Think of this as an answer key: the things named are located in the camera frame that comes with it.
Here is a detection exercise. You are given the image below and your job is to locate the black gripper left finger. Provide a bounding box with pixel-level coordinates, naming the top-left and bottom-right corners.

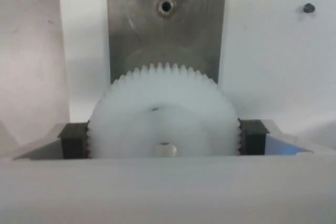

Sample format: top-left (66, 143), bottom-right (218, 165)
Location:
top-left (12, 122), bottom-right (92, 161)

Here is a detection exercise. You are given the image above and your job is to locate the white large gear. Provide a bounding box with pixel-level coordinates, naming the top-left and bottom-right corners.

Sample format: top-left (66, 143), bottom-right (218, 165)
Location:
top-left (88, 62), bottom-right (242, 159)

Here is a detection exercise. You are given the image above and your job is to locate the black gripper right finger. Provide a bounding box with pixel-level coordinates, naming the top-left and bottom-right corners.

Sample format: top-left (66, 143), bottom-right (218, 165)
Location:
top-left (237, 119), bottom-right (314, 156)

